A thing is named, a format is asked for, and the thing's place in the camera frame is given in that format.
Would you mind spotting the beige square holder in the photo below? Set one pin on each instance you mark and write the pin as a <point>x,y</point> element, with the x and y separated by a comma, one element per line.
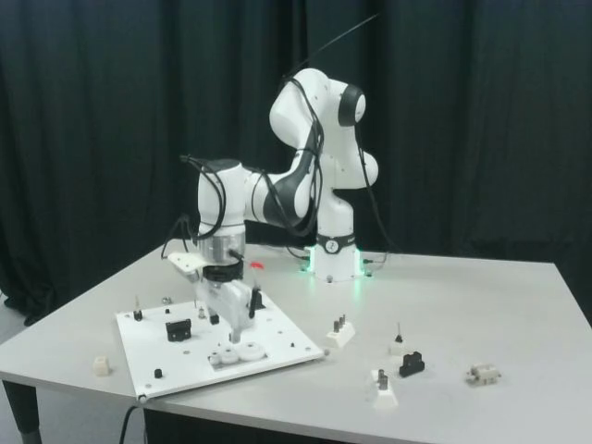
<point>102,366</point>

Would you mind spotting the small white peg holder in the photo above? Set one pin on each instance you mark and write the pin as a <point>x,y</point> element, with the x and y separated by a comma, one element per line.
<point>395,348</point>

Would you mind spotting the white large gear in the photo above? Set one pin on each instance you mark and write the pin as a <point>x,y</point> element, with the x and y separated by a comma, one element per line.
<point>250,351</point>

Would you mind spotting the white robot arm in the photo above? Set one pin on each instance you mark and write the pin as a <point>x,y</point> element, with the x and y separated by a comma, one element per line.
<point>333,217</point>

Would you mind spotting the white small gear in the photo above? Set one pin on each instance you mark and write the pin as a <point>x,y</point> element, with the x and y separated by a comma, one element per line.
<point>214,359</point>

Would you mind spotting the black D-SUB plug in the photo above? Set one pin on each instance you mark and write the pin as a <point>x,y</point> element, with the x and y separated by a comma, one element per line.
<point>410,365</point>

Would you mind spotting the metal round peg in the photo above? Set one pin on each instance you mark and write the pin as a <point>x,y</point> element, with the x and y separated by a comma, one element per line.
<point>381,378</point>

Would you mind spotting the beige plug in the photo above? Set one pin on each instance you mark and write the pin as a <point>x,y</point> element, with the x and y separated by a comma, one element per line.
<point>482,373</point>

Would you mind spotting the black curtain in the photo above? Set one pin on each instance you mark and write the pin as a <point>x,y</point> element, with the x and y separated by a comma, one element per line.
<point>92,115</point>

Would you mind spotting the black table leg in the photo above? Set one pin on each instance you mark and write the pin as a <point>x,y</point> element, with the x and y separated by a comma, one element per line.
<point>20,411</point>

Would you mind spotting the white task board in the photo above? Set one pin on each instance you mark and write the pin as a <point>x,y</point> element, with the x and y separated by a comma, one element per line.
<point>185,370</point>

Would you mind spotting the white medium gear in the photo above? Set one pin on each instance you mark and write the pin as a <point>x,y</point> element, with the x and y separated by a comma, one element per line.
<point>228,357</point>

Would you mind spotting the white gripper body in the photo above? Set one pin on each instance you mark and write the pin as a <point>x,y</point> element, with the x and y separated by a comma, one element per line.
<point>233,303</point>

